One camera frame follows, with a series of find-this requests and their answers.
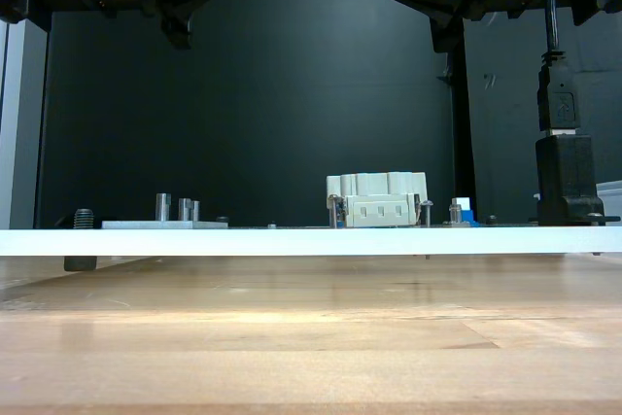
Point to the black USB socket block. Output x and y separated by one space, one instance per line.
563 177

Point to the tall steel post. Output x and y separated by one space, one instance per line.
162 208

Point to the grey metal plate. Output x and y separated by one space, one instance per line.
160 225

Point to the short steel post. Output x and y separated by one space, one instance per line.
196 212
184 211

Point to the small steel standoff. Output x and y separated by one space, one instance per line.
455 215

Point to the black upright post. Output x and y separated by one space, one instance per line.
461 143

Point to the blue white small connector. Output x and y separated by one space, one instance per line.
466 217

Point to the steel screw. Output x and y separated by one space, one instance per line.
426 215

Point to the white task board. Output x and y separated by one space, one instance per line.
311 242

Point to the black threaded bolt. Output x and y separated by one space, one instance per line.
83 219

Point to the beige connector housing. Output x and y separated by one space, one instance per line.
379 191

